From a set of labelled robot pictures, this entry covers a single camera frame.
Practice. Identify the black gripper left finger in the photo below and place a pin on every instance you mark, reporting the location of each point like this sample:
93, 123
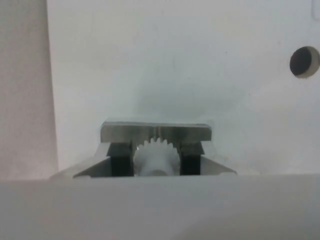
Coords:
120, 162

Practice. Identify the white small gear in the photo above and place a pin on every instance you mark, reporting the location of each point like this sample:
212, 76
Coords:
156, 160

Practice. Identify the white task board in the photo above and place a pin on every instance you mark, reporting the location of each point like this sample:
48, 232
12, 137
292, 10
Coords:
175, 62

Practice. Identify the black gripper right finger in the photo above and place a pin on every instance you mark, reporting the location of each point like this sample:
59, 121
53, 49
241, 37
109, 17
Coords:
191, 162

